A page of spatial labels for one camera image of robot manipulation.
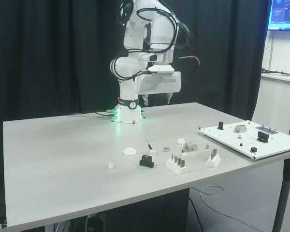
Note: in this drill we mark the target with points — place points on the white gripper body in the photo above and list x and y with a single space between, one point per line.
157 83

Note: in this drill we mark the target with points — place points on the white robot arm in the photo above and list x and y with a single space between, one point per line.
129 79

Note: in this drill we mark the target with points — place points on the metal bolt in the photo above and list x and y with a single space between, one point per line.
166 148

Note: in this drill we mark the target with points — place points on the grey metal plug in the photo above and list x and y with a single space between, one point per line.
190 147

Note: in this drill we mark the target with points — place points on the white large gear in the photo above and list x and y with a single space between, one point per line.
129 151

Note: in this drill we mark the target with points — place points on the small white plug holder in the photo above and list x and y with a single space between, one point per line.
184 155

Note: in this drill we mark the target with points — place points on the black D-SUB plug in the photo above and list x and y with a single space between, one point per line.
146 161

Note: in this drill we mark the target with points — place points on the metal round peg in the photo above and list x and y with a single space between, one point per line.
172 160

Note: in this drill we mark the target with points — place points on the metal large square peg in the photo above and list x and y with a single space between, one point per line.
182 163

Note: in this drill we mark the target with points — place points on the white three-peg holder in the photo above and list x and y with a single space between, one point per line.
177 169

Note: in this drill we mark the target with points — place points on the metal tall peg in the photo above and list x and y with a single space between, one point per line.
214 154

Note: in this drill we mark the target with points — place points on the white small gear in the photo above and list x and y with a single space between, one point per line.
111 166

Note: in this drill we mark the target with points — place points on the white single-peg holder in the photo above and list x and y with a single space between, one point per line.
212 162

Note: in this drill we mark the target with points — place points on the white task board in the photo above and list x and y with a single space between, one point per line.
244 139

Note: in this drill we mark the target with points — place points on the black curtain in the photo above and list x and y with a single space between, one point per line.
50 53

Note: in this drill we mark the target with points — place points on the white cabinet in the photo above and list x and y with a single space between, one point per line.
279 104

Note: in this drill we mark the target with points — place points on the blue screen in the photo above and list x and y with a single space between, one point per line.
284 14

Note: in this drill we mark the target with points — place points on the black table leg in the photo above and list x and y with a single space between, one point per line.
284 193

